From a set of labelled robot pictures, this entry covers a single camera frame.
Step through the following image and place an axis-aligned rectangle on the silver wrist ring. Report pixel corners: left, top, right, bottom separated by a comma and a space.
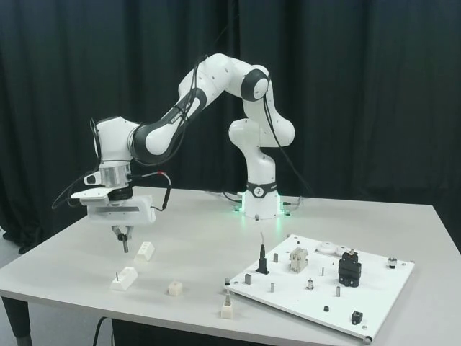
99, 163, 131, 189

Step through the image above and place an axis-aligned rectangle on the black plug with short cable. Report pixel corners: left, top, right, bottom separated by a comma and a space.
255, 232, 271, 274

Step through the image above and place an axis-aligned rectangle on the white mounting plate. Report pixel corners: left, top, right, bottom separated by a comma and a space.
70, 185, 111, 200

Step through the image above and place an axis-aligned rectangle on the black floor cable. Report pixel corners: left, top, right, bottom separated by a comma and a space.
94, 316, 109, 346

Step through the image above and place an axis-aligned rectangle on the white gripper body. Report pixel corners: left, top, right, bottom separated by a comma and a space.
84, 195, 157, 228

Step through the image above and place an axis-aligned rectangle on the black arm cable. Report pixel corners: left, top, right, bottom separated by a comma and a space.
175, 53, 221, 125

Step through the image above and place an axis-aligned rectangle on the dark grey table leg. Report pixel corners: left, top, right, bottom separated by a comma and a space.
0, 296, 30, 346

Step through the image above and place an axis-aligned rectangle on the white peg holder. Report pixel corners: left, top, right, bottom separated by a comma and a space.
133, 241, 156, 264
109, 266, 140, 291

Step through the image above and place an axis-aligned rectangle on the small white cube holder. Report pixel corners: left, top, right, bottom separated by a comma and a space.
166, 280, 185, 297

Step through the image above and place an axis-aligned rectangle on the black curtain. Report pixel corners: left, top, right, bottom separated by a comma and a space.
0, 0, 461, 255

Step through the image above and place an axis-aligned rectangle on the thin black table cable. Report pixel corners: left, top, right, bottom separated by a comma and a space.
207, 190, 246, 203

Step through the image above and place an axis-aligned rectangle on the white task board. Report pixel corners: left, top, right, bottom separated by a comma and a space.
228, 233, 415, 340

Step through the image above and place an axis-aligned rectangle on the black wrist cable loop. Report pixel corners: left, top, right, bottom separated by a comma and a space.
50, 169, 99, 210

